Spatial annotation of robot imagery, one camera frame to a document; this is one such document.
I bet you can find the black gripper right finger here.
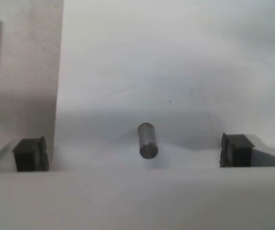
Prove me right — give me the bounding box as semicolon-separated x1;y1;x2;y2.
220;132;275;168

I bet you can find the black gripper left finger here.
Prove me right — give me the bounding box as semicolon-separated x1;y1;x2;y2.
0;136;50;173

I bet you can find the thin metal round peg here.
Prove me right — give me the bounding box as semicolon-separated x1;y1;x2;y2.
137;122;159;160

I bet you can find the white task board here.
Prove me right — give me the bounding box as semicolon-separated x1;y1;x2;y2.
53;0;275;173

